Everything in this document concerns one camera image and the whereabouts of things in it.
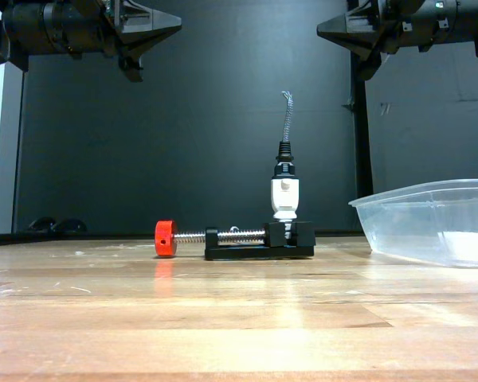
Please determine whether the clear plastic tub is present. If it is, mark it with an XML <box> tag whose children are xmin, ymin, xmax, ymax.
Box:
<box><xmin>348</xmin><ymin>177</ymin><xmax>478</xmax><ymax>270</ymax></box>

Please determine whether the black clamp with red knob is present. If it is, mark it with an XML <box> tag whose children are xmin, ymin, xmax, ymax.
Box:
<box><xmin>154</xmin><ymin>220</ymin><xmax>316</xmax><ymax>263</ymax></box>

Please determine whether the white square plug holder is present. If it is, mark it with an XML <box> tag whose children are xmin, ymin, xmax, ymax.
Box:
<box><xmin>441</xmin><ymin>232</ymin><xmax>478</xmax><ymax>262</ymax></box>

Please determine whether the black metal frame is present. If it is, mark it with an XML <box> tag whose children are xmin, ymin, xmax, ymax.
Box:
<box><xmin>0</xmin><ymin>230</ymin><xmax>370</xmax><ymax>248</ymax></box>

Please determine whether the black wall column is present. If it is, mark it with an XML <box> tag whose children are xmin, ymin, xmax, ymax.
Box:
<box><xmin>349</xmin><ymin>51</ymin><xmax>375</xmax><ymax>200</ymax></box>

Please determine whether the black curved frame bracket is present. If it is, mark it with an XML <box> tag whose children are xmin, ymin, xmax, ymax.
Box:
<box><xmin>52</xmin><ymin>217</ymin><xmax>89</xmax><ymax>234</ymax></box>
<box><xmin>29</xmin><ymin>216</ymin><xmax>57</xmax><ymax>234</ymax></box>

